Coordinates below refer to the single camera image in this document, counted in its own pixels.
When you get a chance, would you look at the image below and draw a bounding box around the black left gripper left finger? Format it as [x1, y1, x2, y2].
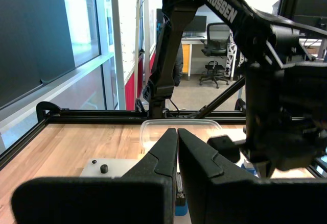
[11, 128, 179, 224]

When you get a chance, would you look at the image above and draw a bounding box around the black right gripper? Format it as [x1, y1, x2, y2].
[207, 63, 327, 180]

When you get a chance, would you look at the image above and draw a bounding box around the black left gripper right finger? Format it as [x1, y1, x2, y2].
[178, 128, 327, 224]

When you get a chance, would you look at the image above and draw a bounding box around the small blue fixture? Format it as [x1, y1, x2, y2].
[240, 158, 259, 175]

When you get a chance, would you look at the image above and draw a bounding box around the white board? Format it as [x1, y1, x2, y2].
[80, 157, 144, 179]

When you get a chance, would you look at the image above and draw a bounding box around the clear plastic tub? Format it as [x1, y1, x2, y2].
[139, 118, 223, 156]

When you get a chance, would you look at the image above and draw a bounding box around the white lattice column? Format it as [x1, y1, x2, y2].
[225, 30, 239, 82]

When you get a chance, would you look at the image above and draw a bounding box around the black office chair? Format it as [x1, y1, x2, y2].
[199, 22, 230, 89]

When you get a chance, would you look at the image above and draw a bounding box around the yellow cabinet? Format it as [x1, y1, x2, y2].
[181, 44, 191, 76]

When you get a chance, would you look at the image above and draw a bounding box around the white desk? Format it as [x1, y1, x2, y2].
[180, 36, 230, 81]

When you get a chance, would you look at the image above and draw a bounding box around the small black monitor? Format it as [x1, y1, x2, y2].
[182, 15, 207, 34]

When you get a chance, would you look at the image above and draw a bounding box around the large black monitor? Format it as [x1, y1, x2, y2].
[293, 0, 327, 31]

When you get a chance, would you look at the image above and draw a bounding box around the blue connector mount block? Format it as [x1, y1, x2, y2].
[175, 203, 190, 216]

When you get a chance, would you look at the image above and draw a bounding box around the black table frame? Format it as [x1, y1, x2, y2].
[0, 0, 327, 181]

